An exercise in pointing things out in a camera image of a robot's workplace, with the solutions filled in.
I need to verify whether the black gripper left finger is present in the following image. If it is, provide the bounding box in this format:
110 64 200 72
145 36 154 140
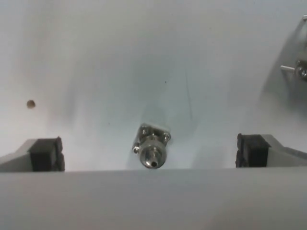
0 136 66 173

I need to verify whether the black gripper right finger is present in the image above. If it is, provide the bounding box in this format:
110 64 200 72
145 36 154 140
236 133 307 168

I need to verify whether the metal BNC plug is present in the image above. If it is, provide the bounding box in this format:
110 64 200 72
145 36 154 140
139 136 166 170

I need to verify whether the white task board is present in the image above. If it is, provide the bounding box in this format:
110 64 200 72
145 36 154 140
0 0 307 172

